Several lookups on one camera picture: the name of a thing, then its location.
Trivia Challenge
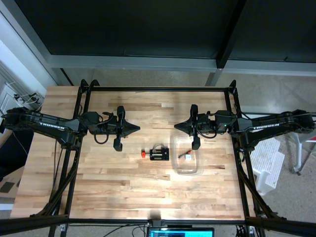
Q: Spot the white plastic step stool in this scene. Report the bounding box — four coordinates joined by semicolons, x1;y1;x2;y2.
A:
250;139;283;197

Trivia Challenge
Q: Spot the small black table camera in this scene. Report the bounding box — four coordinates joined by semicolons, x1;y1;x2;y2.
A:
149;214;163;227

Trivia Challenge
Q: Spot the clear plastic tub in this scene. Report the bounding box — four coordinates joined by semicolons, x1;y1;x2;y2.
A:
172;134;204;177

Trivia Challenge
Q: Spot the grey metal stand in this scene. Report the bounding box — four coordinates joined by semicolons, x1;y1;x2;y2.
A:
287;133;316;176

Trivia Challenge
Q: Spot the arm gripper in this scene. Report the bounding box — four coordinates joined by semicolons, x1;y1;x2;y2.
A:
174;104;205;151
108;106;141;152

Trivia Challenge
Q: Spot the grey metal beam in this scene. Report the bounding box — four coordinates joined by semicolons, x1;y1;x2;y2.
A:
48;54;316;75

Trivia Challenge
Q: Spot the black clamp with red knob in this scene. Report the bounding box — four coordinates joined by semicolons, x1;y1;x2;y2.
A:
141;144;170;161

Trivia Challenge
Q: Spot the brown cardboard box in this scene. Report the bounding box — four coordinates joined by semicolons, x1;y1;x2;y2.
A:
0;165;25;200

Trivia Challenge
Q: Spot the black metal frame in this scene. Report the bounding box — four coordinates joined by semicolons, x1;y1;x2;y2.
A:
0;79;316;237

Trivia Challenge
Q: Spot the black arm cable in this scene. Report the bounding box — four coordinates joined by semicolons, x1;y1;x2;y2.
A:
93;112;114;145
197;111;218;139

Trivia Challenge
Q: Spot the black and white cable bundle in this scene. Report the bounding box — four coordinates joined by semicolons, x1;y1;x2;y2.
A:
13;92;44;111

